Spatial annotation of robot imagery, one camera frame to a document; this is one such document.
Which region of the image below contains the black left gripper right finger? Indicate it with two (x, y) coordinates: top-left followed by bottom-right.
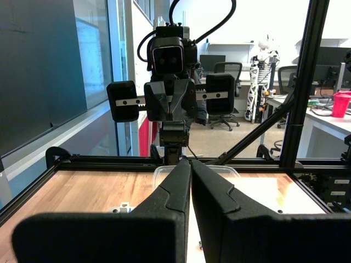
(191, 161), (351, 263)

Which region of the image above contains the black mesh office chair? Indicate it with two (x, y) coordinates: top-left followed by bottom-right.
(208, 61), (244, 132)
(276, 65), (299, 129)

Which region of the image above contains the blue clamp with white strap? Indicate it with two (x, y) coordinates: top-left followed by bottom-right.
(108, 202), (135, 214)

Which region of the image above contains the red plastic cup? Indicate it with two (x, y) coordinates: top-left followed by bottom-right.
(331, 90), (351, 118)

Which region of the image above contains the black control box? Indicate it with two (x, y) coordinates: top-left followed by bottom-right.
(297, 168), (351, 217)

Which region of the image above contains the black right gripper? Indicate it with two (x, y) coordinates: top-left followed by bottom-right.
(106, 41), (236, 123)

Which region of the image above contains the white robot figure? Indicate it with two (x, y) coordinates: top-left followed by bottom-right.
(245, 34), (281, 124)

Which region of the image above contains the black computer monitor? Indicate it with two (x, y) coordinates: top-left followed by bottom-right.
(199, 54), (227, 72)
(311, 46), (351, 89)

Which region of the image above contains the clear plastic tub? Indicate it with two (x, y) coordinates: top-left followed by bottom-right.
(151, 163), (241, 190)

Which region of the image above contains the black aluminium frame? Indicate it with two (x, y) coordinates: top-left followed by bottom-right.
(0, 0), (351, 226)

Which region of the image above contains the white task board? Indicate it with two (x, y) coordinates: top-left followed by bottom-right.
(108, 175), (327, 263)

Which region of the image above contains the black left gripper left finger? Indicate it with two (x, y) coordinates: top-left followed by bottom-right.
(12, 160), (192, 263)

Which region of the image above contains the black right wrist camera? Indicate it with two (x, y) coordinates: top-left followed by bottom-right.
(147, 36), (185, 75)

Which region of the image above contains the white wall shelf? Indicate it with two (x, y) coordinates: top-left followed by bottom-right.
(205, 41), (256, 57)

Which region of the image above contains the brown cardboard box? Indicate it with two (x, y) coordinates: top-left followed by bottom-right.
(314, 87), (335, 97)

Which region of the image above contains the white desk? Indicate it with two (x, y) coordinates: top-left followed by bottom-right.
(263, 94), (351, 159)

